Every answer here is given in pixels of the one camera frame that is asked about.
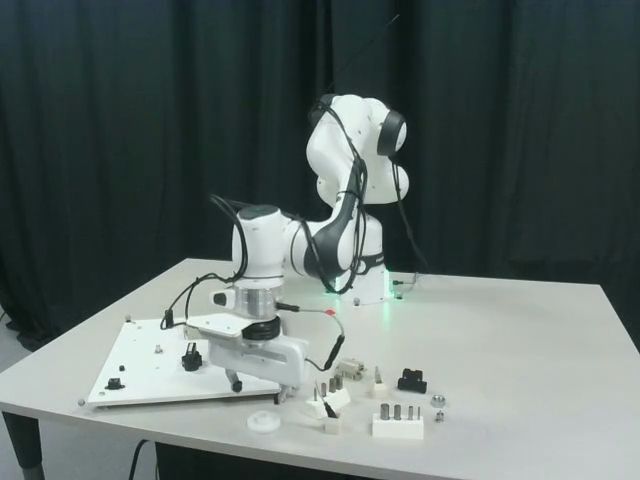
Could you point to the black USB plug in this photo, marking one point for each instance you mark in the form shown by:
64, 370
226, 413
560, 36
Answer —
329, 410

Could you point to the metal bolt nut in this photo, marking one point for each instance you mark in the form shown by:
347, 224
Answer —
438, 400

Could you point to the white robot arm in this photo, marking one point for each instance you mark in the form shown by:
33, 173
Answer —
345, 150

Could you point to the flat white mounting plate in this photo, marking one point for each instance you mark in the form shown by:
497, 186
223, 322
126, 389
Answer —
220, 325

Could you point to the long white peg holder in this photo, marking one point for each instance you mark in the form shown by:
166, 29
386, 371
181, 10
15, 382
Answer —
397, 429

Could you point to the small white plug holder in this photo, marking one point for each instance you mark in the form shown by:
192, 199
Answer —
333, 426

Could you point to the black curtain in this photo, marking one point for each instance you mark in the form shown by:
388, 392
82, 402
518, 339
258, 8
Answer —
100, 125

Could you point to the white large gear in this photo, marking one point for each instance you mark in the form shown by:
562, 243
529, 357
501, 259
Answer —
265, 421

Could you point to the large metal square peg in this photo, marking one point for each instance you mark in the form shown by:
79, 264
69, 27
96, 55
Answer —
336, 382

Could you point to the beige metal connector plug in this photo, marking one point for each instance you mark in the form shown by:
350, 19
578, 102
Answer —
351, 369

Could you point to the small white peg holder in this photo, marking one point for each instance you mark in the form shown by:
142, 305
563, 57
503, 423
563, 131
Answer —
378, 389

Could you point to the black table leg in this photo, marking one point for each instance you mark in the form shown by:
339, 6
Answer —
22, 445

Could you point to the black wrist band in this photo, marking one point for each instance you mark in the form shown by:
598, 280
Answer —
261, 330

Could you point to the slanted white peg holder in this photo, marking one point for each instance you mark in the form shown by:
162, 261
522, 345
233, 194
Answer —
340, 399

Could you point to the black D-SUB plug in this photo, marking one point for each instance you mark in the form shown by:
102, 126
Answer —
412, 382

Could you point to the small white box dark window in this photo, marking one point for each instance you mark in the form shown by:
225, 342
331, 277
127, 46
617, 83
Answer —
222, 298

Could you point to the small metal BNC plug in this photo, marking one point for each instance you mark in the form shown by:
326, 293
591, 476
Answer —
440, 416

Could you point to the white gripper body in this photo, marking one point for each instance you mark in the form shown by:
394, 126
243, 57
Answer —
255, 357

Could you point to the black round waterproof plug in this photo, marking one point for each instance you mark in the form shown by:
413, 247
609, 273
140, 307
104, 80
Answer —
190, 359

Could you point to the white task board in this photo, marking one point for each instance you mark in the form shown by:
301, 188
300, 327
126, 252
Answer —
145, 370

